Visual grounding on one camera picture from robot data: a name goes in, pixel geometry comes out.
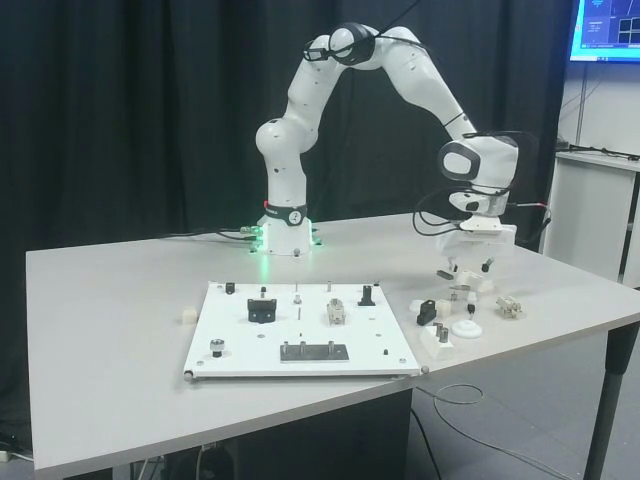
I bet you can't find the black base cable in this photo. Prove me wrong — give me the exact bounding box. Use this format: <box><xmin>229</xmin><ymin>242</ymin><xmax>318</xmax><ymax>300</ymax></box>
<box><xmin>162</xmin><ymin>227</ymin><xmax>264</xmax><ymax>244</ymax></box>

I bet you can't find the white peg holder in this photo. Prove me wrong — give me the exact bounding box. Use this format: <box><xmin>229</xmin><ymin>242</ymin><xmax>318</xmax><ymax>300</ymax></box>
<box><xmin>419</xmin><ymin>325</ymin><xmax>456</xmax><ymax>360</ymax></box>

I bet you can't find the dark table leg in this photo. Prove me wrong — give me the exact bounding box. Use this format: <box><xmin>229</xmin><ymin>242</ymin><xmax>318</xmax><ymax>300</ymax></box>
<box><xmin>582</xmin><ymin>329</ymin><xmax>629</xmax><ymax>480</ymax></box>

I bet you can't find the black curtain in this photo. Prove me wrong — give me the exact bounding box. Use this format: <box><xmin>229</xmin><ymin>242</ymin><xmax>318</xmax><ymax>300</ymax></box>
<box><xmin>0</xmin><ymin>0</ymin><xmax>571</xmax><ymax>441</ymax></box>

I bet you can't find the white holder with holes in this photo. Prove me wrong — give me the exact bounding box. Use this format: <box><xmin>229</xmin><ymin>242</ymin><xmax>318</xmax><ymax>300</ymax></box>
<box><xmin>458</xmin><ymin>268</ymin><xmax>496</xmax><ymax>294</ymax></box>

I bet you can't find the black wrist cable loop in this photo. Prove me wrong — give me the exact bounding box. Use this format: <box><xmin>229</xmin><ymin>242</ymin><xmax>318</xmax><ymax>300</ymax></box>
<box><xmin>411</xmin><ymin>189</ymin><xmax>471</xmax><ymax>239</ymax></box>

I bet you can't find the white cabinet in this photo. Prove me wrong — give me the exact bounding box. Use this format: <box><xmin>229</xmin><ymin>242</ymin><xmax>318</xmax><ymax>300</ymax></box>
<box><xmin>538</xmin><ymin>144</ymin><xmax>640</xmax><ymax>289</ymax></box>

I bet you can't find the white task board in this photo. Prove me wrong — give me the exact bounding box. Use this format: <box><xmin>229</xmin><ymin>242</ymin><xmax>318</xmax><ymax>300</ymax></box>
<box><xmin>182</xmin><ymin>279</ymin><xmax>421</xmax><ymax>385</ymax></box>

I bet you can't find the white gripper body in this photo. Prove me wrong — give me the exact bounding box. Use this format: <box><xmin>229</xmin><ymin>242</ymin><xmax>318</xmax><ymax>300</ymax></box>
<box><xmin>435</xmin><ymin>224</ymin><xmax>517</xmax><ymax>264</ymax></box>

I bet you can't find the grey floor cable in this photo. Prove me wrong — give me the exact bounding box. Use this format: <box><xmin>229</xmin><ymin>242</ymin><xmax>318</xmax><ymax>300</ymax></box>
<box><xmin>432</xmin><ymin>383</ymin><xmax>487</xmax><ymax>451</ymax></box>

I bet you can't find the black D-SUB plug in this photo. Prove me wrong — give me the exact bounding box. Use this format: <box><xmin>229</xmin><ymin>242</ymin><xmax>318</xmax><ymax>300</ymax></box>
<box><xmin>415</xmin><ymin>298</ymin><xmax>440</xmax><ymax>326</ymax></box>

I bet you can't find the blue screen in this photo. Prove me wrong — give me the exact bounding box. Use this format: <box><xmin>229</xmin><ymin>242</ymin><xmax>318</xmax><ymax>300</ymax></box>
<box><xmin>568</xmin><ymin>0</ymin><xmax>640</xmax><ymax>64</ymax></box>

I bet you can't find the white large gear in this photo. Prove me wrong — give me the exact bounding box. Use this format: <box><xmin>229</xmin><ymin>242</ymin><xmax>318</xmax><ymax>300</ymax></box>
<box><xmin>450</xmin><ymin>321</ymin><xmax>484</xmax><ymax>341</ymax></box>

